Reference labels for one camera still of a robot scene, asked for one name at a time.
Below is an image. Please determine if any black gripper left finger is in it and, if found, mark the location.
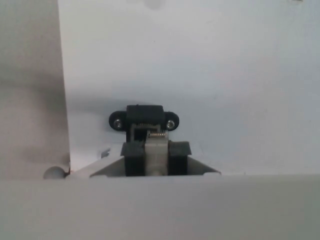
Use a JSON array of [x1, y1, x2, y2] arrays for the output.
[[74, 140, 146, 178]]

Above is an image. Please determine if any white task board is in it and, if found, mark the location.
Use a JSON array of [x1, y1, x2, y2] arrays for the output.
[[42, 0, 320, 180]]

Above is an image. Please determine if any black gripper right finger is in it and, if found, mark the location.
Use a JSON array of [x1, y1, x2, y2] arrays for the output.
[[167, 140, 236, 178]]

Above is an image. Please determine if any clear grey Ethernet plug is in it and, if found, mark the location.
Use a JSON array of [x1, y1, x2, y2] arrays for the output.
[[144, 130, 169, 177]]

